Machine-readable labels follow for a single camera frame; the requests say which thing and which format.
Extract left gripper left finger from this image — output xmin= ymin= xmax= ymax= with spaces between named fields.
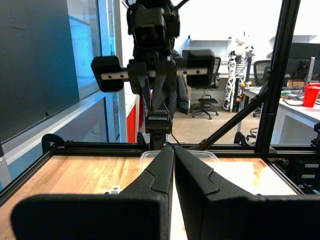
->
xmin=11 ymin=145 xmax=175 ymax=240

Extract white task board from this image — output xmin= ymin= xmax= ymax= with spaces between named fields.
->
xmin=98 ymin=161 xmax=298 ymax=240

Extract white lattice robot figure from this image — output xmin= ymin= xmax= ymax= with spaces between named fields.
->
xmin=223 ymin=31 xmax=256 ymax=112

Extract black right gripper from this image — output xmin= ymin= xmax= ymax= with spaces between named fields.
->
xmin=90 ymin=47 xmax=216 ymax=115

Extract black computer monitor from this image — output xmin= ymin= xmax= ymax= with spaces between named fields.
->
xmin=282 ymin=42 xmax=320 ymax=88

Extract red partition panel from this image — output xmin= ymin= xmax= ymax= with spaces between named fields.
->
xmin=126 ymin=87 xmax=146 ymax=144

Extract dark hanging coat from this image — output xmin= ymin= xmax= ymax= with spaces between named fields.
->
xmin=168 ymin=48 xmax=190 ymax=116

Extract red plastic cup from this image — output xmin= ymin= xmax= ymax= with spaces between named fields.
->
xmin=301 ymin=82 xmax=320 ymax=108

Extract white office desk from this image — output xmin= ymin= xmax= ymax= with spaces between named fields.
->
xmin=241 ymin=84 xmax=320 ymax=146

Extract black aluminium frame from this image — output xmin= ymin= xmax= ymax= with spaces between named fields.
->
xmin=0 ymin=0 xmax=320 ymax=208

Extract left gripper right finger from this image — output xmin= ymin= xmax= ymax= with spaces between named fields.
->
xmin=174 ymin=146 xmax=320 ymax=240

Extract white wall shelf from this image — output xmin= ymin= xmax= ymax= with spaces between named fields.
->
xmin=187 ymin=37 xmax=233 ymax=60

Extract black office chair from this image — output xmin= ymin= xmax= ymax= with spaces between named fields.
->
xmin=252 ymin=59 xmax=272 ymax=118
xmin=186 ymin=56 xmax=222 ymax=120

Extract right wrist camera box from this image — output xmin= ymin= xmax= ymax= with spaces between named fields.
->
xmin=131 ymin=7 xmax=168 ymax=48

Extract clear plastic tub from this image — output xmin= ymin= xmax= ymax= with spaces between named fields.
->
xmin=139 ymin=149 xmax=218 ymax=174

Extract black control box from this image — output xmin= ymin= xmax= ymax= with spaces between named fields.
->
xmin=271 ymin=157 xmax=320 ymax=195

